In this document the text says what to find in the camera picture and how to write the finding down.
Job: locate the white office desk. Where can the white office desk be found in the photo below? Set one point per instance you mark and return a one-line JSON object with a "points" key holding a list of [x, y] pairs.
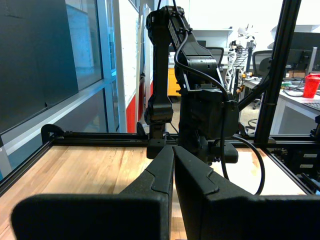
{"points": [[295, 117]]}

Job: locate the white lattice stand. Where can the white lattice stand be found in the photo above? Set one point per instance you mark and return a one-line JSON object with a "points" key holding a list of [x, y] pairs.
{"points": [[240, 60]]}

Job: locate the black computer monitor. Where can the black computer monitor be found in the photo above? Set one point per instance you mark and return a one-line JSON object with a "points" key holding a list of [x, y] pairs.
{"points": [[305, 50]]}

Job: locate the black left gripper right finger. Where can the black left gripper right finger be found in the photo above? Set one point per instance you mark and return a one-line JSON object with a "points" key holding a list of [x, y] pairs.
{"points": [[250, 217]]}

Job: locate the red plastic cup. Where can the red plastic cup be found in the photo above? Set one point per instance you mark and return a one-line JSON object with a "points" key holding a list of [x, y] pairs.
{"points": [[311, 86]]}

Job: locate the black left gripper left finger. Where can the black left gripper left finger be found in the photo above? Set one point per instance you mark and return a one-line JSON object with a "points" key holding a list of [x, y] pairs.
{"points": [[100, 215]]}

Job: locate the yellow cabinet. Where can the yellow cabinet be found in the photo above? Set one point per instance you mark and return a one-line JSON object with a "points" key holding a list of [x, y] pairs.
{"points": [[173, 83]]}

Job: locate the black mesh office chair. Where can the black mesh office chair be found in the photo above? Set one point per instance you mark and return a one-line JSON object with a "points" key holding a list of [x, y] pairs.
{"points": [[216, 53], [260, 62]]}

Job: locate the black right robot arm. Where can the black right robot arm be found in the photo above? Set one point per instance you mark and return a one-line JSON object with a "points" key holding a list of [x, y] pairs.
{"points": [[160, 75]]}

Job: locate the black metal frame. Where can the black metal frame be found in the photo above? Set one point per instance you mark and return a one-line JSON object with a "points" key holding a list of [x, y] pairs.
{"points": [[276, 75]]}

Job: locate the black keyboard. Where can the black keyboard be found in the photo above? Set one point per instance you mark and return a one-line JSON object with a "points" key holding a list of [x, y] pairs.
{"points": [[312, 106]]}

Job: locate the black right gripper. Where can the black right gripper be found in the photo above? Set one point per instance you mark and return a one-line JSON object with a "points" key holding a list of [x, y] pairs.
{"points": [[207, 117]]}

